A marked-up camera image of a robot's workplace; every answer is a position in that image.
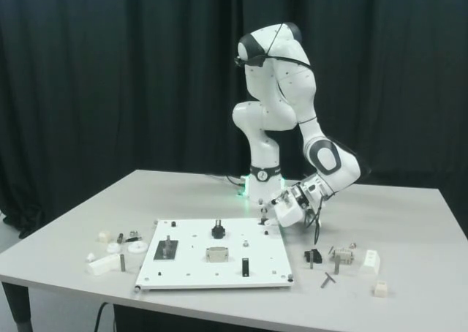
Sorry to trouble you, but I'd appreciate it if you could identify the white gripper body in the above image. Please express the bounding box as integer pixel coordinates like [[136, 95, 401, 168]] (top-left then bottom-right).
[[274, 195, 307, 228]]

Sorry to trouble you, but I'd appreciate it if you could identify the black D-SUB plug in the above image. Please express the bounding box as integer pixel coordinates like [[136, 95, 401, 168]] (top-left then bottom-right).
[[303, 248, 324, 270]]

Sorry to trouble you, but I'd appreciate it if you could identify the grey rectangular plug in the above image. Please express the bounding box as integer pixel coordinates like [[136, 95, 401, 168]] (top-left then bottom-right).
[[330, 247, 355, 265]]

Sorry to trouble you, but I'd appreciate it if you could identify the dark metal bolt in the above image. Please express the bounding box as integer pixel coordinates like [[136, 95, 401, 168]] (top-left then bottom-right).
[[320, 271, 338, 289]]

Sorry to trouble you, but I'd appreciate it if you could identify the white holder with holes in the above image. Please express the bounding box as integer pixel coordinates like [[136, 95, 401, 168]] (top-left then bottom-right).
[[358, 249, 382, 275]]

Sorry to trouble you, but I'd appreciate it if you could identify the white task board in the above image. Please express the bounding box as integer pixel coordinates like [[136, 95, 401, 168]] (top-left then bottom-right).
[[133, 217, 295, 293]]

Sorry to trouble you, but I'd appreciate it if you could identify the long white holder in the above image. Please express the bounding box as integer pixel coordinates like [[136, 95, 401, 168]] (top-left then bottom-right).
[[85, 254, 124, 276]]

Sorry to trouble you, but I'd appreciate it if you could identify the black curtain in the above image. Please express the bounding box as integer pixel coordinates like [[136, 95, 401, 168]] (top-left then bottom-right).
[[0, 0, 468, 240]]

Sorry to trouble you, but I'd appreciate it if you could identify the dark table leg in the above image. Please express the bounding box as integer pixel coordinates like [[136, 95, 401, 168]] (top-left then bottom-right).
[[1, 282, 31, 332]]

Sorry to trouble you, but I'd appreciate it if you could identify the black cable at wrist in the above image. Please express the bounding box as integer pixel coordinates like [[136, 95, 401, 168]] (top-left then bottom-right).
[[303, 195, 334, 246]]

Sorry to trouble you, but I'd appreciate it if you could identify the black cable at arm foot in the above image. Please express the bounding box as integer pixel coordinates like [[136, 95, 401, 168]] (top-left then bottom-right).
[[205, 173, 246, 186]]

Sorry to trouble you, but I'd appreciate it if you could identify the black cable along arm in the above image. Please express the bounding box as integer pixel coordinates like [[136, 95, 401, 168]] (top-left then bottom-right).
[[233, 22, 316, 70]]

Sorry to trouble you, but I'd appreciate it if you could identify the black cable under table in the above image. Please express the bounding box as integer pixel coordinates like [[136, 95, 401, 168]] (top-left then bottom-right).
[[95, 301, 111, 332]]

